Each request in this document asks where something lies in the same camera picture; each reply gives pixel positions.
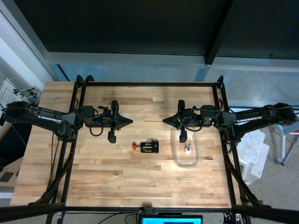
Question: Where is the clear plastic tub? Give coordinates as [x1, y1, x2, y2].
[171, 129, 203, 169]

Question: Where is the black upright post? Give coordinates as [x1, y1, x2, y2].
[204, 0, 234, 65]

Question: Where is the cardboard box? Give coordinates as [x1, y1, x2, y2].
[0, 156, 24, 187]

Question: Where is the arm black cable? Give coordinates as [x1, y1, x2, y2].
[183, 106, 204, 133]
[89, 106, 110, 137]

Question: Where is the grey metal chair frame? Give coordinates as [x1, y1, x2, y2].
[271, 121, 299, 167]

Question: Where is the black aluminium frame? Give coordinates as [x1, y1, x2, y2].
[0, 74, 299, 224]

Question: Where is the black table-level camera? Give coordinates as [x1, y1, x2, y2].
[142, 203, 157, 215]

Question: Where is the black white cable bundle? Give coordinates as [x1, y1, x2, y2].
[13, 87, 39, 100]

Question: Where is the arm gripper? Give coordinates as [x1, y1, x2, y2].
[163, 99, 201, 144]
[97, 100, 134, 144]

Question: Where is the blue laptop screen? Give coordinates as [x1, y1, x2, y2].
[140, 215, 203, 224]

